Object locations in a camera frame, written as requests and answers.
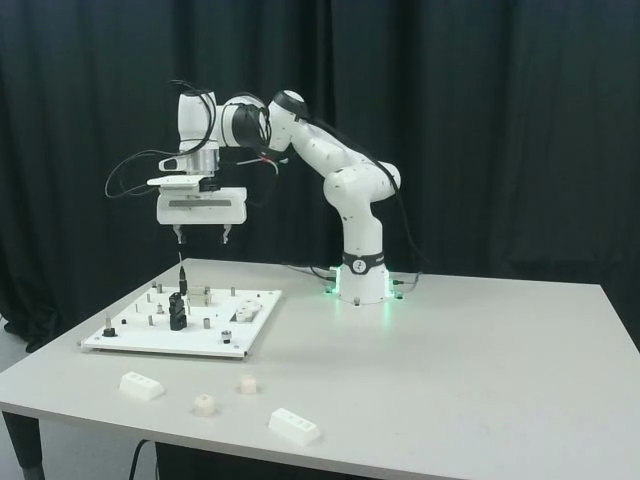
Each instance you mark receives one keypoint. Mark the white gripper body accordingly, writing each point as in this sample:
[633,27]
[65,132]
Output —
[200,212]

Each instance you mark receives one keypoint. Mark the small white camera box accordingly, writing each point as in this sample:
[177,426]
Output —
[171,164]

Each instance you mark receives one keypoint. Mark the white task board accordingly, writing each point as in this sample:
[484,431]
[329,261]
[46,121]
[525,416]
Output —
[150,342]

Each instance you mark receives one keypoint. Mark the black bolt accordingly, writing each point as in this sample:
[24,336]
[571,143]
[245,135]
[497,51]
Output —
[108,330]

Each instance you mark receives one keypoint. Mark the black table leg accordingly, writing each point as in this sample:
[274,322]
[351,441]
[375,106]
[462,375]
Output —
[22,445]

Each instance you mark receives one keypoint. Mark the black curtain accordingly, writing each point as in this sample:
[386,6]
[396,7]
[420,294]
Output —
[500,125]

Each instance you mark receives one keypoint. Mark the white large gear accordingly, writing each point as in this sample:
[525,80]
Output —
[252,305]

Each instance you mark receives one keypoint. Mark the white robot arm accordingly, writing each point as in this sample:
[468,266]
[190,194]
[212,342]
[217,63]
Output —
[352,200]

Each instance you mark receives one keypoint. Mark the metal BNC plug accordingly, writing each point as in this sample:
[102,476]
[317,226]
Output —
[159,308]

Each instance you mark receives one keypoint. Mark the white long holder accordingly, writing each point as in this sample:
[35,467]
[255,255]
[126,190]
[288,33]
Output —
[141,386]
[295,426]

